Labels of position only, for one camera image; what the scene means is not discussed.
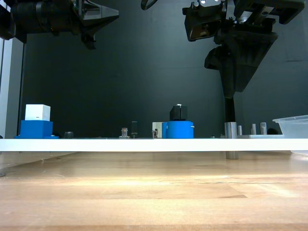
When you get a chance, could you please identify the silver metal cylinder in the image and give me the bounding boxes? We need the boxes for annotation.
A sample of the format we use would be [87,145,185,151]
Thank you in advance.
[224,122,239,160]

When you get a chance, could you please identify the white taskboard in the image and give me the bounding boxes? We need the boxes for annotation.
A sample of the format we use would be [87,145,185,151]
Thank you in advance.
[0,137,308,153]

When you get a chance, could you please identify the black plug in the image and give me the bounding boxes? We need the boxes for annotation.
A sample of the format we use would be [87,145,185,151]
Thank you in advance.
[169,103,189,121]

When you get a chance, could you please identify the blue round socket holder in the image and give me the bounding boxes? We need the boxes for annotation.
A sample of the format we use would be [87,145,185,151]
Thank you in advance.
[162,121,194,139]

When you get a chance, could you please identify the clear plastic tub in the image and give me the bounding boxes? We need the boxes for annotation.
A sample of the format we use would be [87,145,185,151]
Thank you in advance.
[272,115,308,154]

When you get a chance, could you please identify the white rectangular connector housing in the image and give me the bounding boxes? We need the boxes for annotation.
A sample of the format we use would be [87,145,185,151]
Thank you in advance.
[152,121,168,139]

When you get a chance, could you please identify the white cube block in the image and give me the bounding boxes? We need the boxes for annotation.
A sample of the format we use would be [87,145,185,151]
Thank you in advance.
[25,103,51,122]

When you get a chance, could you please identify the small black connector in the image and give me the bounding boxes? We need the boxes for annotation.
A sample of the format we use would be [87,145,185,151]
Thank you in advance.
[131,121,140,139]

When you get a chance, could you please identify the blue square base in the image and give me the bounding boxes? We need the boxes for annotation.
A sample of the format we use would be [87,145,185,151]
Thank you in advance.
[13,120,60,140]

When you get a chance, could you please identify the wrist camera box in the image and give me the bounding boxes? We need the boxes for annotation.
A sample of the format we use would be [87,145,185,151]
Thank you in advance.
[185,19,222,41]

